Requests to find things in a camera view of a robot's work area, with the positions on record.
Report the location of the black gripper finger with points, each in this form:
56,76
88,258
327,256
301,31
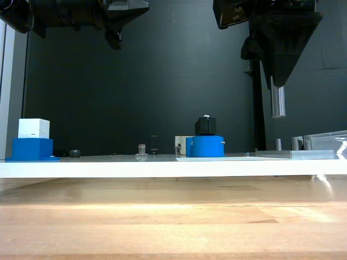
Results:
127,6
250,50
130,16
287,40

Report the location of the steel cylinder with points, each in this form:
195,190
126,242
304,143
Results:
278,103

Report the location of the white taskboard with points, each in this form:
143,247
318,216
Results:
108,169

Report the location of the small grey peg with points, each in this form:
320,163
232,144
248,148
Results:
278,145

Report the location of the clear plastic tub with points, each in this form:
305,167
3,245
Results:
325,138

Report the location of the grey aluminium block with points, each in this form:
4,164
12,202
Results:
298,154

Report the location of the beige multi-pin connector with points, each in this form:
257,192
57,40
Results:
181,140

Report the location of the white square connector block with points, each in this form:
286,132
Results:
33,127

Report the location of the black socket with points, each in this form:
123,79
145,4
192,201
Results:
154,142

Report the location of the small clear socket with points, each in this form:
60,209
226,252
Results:
141,151

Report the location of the black knurled screw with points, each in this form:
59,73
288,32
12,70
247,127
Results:
75,154

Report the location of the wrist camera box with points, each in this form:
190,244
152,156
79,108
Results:
230,13

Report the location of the black aluminium frame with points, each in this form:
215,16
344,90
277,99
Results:
257,122

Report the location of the blue round connector mount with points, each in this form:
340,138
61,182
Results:
206,147

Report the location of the small metal bracket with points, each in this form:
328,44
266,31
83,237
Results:
177,151

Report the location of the blue square connector mount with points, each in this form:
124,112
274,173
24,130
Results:
32,149

